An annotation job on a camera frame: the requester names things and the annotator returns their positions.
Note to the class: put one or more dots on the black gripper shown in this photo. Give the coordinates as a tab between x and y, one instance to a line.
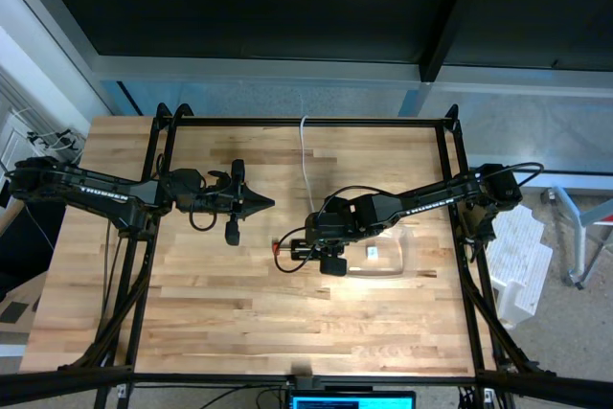
238	198
330	227

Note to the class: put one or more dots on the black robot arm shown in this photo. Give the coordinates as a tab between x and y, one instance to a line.
96	191
431	198

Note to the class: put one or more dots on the black clamp with red knob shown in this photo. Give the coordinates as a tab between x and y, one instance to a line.
297	248

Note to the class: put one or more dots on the small white label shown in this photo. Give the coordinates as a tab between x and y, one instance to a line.
371	252

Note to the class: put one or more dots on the clear plastic tub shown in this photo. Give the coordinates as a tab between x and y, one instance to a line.
397	263

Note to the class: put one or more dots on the blue-edged screen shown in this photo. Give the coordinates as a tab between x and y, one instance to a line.
349	402

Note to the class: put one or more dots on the white foam block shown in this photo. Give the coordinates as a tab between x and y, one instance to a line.
517	275

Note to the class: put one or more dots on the white cabinet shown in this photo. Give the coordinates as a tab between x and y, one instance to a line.
19	131

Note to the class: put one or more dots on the grey metal stand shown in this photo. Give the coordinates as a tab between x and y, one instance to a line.
578	246

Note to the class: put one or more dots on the brown cardboard box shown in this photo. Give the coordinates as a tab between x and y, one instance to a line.
19	299

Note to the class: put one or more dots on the red white panel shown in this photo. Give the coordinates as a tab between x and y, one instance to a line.
605	220

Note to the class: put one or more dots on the black metal frame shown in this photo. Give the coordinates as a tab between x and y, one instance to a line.
239	122

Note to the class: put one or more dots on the black camera bracket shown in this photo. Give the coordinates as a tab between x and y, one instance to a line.
305	380

